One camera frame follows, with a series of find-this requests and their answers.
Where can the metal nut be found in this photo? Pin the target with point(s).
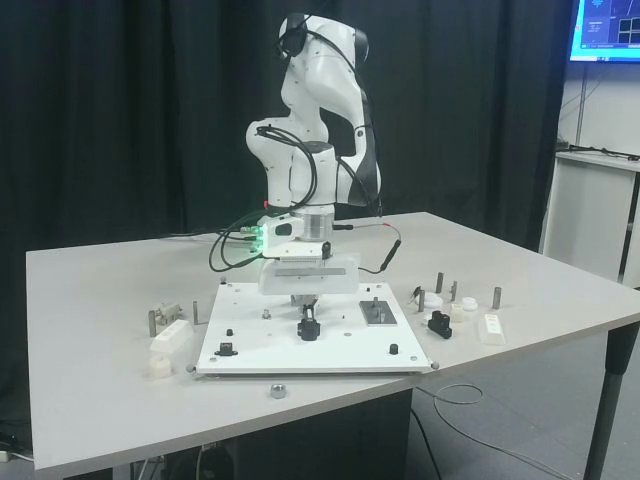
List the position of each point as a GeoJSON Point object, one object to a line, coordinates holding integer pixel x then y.
{"type": "Point", "coordinates": [277, 391]}

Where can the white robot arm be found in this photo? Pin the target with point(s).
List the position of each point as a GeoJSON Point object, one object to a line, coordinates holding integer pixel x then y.
{"type": "Point", "coordinates": [320, 75]}

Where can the white task board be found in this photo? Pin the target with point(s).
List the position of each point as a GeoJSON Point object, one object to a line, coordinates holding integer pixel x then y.
{"type": "Point", "coordinates": [280, 355]}

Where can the white power strip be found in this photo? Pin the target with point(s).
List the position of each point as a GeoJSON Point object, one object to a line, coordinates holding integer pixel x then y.
{"type": "Point", "coordinates": [4, 456]}

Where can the blue screen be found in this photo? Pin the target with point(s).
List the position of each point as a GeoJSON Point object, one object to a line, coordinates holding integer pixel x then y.
{"type": "Point", "coordinates": [607, 30]}

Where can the small white wrist camera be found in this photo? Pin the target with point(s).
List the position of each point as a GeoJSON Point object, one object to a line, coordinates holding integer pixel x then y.
{"type": "Point", "coordinates": [285, 228]}

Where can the pale grey plug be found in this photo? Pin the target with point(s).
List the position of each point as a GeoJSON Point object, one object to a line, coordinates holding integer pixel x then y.
{"type": "Point", "coordinates": [168, 313]}

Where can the long white peg holder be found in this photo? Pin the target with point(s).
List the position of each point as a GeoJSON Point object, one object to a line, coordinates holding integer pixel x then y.
{"type": "Point", "coordinates": [171, 340]}

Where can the black D-SUB plug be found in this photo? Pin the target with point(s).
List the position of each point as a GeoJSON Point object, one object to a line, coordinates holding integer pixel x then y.
{"type": "Point", "coordinates": [440, 325]}

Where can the white large gear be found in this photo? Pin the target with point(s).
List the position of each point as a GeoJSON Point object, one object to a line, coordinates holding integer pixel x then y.
{"type": "Point", "coordinates": [159, 368]}

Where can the black curtain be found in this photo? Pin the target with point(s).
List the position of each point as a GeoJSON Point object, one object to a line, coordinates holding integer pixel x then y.
{"type": "Point", "coordinates": [125, 100]}

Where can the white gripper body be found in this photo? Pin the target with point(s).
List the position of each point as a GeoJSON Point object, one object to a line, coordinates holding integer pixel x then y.
{"type": "Point", "coordinates": [307, 284]}

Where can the white cabinet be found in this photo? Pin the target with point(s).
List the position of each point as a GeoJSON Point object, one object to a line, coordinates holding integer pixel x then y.
{"type": "Point", "coordinates": [590, 220]}

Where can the dark grey table leg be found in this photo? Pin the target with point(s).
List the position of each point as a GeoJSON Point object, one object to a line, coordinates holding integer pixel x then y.
{"type": "Point", "coordinates": [612, 390]}

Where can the metal round peg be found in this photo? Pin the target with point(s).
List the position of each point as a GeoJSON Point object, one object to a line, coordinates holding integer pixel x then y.
{"type": "Point", "coordinates": [196, 313]}
{"type": "Point", "coordinates": [421, 300]}
{"type": "Point", "coordinates": [497, 298]}
{"type": "Point", "coordinates": [151, 323]}
{"type": "Point", "coordinates": [440, 283]}

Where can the white small gear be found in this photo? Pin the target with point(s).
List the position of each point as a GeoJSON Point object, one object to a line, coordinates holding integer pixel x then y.
{"type": "Point", "coordinates": [468, 304]}

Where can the white medium gear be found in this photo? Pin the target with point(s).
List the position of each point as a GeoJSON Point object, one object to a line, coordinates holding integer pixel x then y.
{"type": "Point", "coordinates": [434, 302]}

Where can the metal square peg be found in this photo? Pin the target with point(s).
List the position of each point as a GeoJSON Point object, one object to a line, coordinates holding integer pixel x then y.
{"type": "Point", "coordinates": [454, 290]}

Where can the small Ethernet plug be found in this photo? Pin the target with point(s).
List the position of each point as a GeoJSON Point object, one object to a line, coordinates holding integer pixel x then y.
{"type": "Point", "coordinates": [415, 293]}

